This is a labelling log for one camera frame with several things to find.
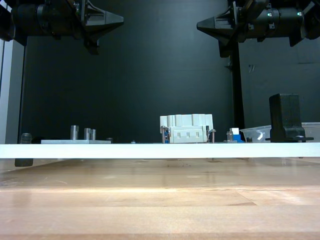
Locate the tall silver slotted post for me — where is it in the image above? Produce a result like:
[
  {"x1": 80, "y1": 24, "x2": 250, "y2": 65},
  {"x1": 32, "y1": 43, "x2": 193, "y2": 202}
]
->
[{"x1": 70, "y1": 125, "x2": 80, "y2": 141}]

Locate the grey-white connector housing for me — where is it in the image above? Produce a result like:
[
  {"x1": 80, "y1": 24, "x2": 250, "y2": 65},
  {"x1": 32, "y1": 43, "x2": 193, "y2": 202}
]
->
[{"x1": 159, "y1": 113, "x2": 214, "y2": 144}]

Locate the clear plastic tub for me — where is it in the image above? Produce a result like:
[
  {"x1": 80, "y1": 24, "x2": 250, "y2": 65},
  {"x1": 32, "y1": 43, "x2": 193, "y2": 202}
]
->
[{"x1": 239, "y1": 121, "x2": 320, "y2": 145}]

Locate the white task board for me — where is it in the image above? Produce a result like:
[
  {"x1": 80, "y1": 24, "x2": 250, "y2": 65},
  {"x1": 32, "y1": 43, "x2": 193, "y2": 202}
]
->
[{"x1": 0, "y1": 143, "x2": 320, "y2": 160}]

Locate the small blue white connector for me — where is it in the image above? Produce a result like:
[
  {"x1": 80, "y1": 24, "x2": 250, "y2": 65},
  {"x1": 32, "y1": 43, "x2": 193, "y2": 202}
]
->
[{"x1": 229, "y1": 127, "x2": 245, "y2": 144}]

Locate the grey metal plate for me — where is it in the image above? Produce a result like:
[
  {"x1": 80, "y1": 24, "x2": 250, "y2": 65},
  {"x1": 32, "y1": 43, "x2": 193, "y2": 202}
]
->
[{"x1": 40, "y1": 139, "x2": 113, "y2": 145}]

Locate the black threaded standoff screw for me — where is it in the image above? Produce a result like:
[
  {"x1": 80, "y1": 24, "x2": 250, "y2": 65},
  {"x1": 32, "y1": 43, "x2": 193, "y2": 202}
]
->
[{"x1": 14, "y1": 132, "x2": 34, "y2": 168}]

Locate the black plug block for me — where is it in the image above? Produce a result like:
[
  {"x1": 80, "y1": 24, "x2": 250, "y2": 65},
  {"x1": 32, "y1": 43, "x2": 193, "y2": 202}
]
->
[{"x1": 264, "y1": 93, "x2": 315, "y2": 143}]

